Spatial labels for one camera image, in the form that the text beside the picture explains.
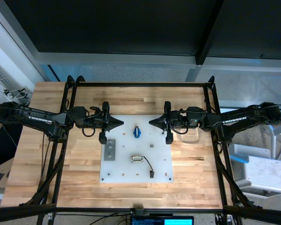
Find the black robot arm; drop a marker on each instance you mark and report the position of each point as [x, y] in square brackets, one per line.
[37, 118]
[234, 120]

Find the black low camera mount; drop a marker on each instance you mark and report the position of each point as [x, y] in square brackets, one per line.
[138, 211]

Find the blue connector holder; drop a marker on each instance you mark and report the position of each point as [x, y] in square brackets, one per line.
[133, 134]

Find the black table frame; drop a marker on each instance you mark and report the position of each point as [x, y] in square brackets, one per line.
[140, 83]

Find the clear plastic tub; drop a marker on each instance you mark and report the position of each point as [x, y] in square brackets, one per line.
[189, 139]

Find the white bar plug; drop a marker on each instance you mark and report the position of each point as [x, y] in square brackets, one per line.
[137, 131]

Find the black vertical post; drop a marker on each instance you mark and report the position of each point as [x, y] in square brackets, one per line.
[208, 35]

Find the grey metal plate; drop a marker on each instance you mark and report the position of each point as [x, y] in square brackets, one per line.
[107, 158]

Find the laptop screen with blue edge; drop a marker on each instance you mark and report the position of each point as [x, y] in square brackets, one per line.
[173, 221]

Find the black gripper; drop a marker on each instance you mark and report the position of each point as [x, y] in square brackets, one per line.
[175, 119]
[100, 120]

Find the white step stool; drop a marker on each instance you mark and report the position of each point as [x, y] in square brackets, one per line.
[267, 173]

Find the white mounting board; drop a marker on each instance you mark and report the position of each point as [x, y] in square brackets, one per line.
[126, 145]

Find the white metal chair frame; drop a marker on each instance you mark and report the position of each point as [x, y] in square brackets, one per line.
[272, 143]

